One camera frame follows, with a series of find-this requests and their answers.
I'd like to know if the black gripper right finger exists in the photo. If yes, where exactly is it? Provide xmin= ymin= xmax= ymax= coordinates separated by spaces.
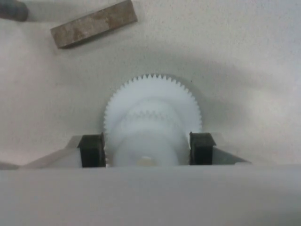
xmin=189 ymin=131 xmax=253 ymax=166

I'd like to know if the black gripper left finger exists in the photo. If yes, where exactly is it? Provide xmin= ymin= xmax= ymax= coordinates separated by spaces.
xmin=20 ymin=132 xmax=106 ymax=169

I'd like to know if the white medium gear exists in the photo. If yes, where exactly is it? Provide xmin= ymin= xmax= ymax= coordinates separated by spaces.
xmin=103 ymin=73 xmax=203 ymax=169

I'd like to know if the metal square peg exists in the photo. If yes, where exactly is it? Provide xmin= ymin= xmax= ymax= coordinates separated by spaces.
xmin=49 ymin=0 xmax=139 ymax=49

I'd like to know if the metal round peg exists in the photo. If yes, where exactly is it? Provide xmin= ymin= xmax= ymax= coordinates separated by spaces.
xmin=0 ymin=0 xmax=30 ymax=23

